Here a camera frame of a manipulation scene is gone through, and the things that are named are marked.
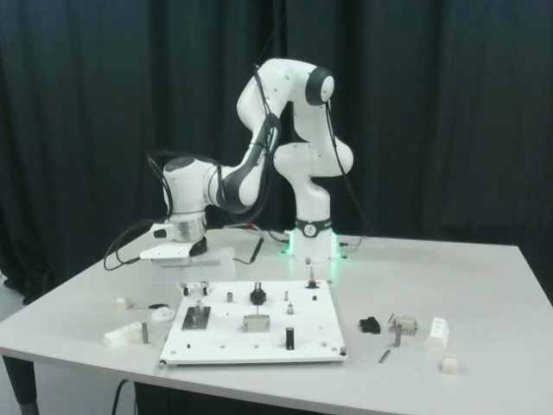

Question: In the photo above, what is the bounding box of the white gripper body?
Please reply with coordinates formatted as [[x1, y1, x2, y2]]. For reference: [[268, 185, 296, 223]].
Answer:
[[150, 246, 237, 281]]

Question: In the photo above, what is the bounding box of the black waterproof plug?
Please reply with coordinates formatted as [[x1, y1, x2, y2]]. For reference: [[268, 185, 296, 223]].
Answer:
[[249, 282, 269, 307]]

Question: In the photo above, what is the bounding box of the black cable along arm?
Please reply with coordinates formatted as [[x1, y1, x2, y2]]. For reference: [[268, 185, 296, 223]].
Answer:
[[206, 62, 282, 221]]

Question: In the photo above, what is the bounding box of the long white peg holder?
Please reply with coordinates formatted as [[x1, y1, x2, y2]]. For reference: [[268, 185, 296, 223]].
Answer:
[[103, 322, 144, 348]]

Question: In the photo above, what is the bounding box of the black curtain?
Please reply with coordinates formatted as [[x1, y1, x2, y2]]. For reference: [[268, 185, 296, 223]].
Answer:
[[0, 0, 553, 306]]

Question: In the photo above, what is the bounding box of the black cable hanging from elbow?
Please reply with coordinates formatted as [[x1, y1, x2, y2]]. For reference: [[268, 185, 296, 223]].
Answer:
[[324, 98, 372, 238]]

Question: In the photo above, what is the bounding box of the grey D-SUB plug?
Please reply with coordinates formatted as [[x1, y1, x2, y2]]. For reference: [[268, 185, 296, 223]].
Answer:
[[390, 314, 418, 348]]

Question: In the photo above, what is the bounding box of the black looped wrist cable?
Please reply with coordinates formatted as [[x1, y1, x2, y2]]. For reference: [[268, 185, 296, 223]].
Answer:
[[103, 149, 182, 272]]

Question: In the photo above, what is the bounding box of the white holder with holes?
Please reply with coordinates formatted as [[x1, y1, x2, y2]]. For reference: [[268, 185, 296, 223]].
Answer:
[[424, 317, 451, 348]]

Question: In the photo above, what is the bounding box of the black table leg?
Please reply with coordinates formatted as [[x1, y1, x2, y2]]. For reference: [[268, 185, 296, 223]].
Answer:
[[2, 354, 36, 415]]

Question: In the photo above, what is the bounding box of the white task board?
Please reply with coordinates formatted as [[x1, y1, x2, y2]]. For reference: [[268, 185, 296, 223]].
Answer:
[[158, 279, 349, 369]]

